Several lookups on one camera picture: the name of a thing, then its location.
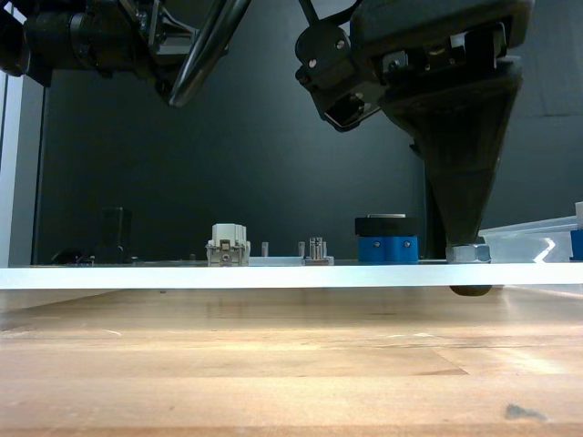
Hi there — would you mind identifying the clear plastic tub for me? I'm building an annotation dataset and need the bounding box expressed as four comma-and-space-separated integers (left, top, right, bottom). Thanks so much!
476, 214, 583, 266

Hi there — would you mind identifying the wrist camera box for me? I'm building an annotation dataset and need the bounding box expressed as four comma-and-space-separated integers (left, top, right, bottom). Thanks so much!
294, 17, 384, 134

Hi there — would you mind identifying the black vertical post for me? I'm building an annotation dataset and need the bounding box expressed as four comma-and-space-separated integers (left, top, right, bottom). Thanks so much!
409, 136, 446, 261

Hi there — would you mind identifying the blue white small connector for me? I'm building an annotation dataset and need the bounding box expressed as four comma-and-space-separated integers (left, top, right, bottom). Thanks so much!
568, 201, 583, 263

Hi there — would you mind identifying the silver hex nut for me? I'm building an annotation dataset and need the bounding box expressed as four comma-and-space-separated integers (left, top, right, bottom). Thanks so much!
445, 243, 493, 266

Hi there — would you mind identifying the white board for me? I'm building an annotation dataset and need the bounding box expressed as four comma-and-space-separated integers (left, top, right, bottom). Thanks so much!
0, 258, 583, 291

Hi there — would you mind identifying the small silver clamp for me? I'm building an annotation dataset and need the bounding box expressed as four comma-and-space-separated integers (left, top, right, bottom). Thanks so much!
302, 235, 335, 267

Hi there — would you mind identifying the black threaded bolt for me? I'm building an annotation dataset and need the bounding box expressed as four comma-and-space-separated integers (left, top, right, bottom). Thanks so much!
448, 284, 494, 299

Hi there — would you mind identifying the black plug connector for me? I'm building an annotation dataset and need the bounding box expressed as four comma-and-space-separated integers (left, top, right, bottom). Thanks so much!
92, 206, 134, 264

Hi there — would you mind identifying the beige connector housing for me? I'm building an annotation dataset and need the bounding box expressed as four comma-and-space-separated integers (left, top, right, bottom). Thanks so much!
204, 222, 252, 268

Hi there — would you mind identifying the blue black connector mount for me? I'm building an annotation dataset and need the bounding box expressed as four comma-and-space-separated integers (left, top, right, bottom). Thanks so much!
354, 211, 421, 265

